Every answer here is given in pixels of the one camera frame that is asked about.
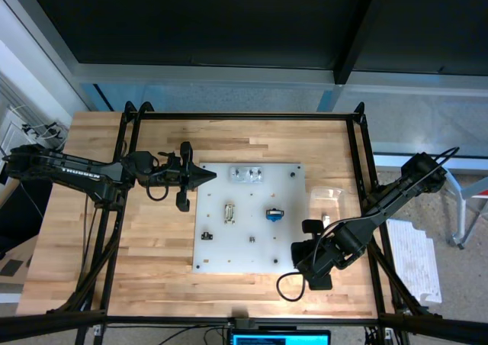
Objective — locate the laptop screen with blue edge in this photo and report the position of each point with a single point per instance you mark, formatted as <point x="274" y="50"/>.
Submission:
<point x="278" y="339"/>

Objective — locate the cardboard box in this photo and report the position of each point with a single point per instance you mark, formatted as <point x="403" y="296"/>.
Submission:
<point x="19" y="284"/>

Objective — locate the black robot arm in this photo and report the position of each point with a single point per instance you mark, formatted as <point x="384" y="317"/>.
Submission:
<point x="80" y="171"/>
<point x="396" y="194"/>

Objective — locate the aluminium block with posts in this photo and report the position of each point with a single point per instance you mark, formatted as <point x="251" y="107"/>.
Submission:
<point x="246" y="179"/>

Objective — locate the grey metal stand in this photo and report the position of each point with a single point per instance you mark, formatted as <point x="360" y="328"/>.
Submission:
<point x="461" y="215"/>

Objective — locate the clear plastic tub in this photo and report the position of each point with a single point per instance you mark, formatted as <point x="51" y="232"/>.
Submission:
<point x="331" y="207"/>

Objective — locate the white task board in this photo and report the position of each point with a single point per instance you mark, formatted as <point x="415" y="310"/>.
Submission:
<point x="236" y="253"/>

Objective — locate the white RJ45 connector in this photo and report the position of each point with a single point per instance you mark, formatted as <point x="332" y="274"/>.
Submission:
<point x="326" y="220"/>

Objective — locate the white foam packing piece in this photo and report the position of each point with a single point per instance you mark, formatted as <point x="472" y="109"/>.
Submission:
<point x="413" y="261"/>

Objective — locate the black metal frame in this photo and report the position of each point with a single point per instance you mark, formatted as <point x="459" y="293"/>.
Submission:
<point x="244" y="116"/>

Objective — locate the blue and black connector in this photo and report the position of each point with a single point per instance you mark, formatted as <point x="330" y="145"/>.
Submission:
<point x="274" y="216"/>

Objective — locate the small black clamp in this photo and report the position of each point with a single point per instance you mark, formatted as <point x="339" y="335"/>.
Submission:
<point x="207" y="236"/>

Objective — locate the black wall post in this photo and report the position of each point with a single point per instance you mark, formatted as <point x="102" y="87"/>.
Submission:
<point x="354" y="39"/>

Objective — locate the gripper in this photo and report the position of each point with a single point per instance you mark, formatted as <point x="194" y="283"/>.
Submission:
<point x="322" y="259"/>
<point x="185" y="177"/>

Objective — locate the beige connector housing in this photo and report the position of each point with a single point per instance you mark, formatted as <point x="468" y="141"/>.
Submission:
<point x="229" y="213"/>

